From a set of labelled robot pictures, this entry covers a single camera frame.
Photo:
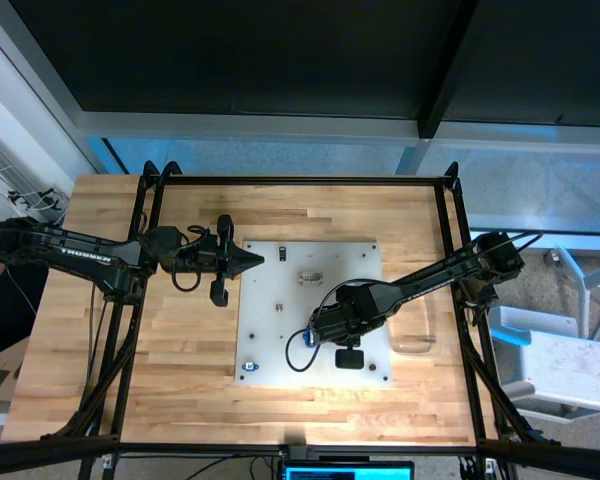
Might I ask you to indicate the small black table camera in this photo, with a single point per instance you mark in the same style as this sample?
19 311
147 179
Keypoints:
296 445

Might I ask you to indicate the grey multi-pin connector housing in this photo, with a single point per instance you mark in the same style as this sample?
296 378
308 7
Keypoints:
311 278

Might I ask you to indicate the black aluminium frame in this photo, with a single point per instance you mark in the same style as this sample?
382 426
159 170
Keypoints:
300 180

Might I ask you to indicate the black wall column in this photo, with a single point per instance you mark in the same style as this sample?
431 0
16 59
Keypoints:
450 65

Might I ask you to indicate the small black socket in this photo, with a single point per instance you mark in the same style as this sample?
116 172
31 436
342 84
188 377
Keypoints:
281 253

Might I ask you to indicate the white step stool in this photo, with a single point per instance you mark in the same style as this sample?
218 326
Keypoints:
565 370

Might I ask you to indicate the white taskboard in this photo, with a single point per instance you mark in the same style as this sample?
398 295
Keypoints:
265 320

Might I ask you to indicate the white power strip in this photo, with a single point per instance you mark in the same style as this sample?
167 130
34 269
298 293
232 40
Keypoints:
30 200

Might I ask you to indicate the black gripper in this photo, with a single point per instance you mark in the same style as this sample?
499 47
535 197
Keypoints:
219 295
349 360

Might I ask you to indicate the blue round holder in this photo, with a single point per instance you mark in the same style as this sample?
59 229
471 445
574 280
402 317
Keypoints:
305 339

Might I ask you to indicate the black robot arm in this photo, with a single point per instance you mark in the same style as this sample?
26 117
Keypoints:
80 252
430 277

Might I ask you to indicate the clear plastic tub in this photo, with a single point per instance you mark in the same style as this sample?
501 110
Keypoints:
415 330

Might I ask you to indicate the cardboard box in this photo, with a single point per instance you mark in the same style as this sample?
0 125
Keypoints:
10 357

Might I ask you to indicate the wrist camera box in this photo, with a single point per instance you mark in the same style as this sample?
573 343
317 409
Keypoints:
321 325

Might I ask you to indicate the grey metal stand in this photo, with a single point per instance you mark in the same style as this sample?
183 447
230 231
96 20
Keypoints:
583 305

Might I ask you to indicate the blue square mount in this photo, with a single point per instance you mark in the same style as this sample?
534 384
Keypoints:
242 367

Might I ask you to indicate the laptop screen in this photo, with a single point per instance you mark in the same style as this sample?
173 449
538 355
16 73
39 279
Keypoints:
345 472

